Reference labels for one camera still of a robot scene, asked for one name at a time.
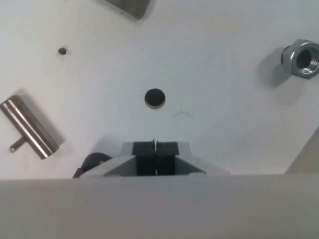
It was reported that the thick metal round peg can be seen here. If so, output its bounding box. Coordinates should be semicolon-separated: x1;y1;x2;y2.
0;94;66;160

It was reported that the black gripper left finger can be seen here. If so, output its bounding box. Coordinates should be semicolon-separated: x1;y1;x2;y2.
102;140;157;177

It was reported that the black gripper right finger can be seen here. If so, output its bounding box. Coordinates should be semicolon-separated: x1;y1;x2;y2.
155;140;208;177

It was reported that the metal square peg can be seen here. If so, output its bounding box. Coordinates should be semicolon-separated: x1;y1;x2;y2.
104;0;153;19

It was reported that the thin metal round peg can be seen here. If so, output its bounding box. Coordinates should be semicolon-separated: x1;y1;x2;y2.
8;138;26;153

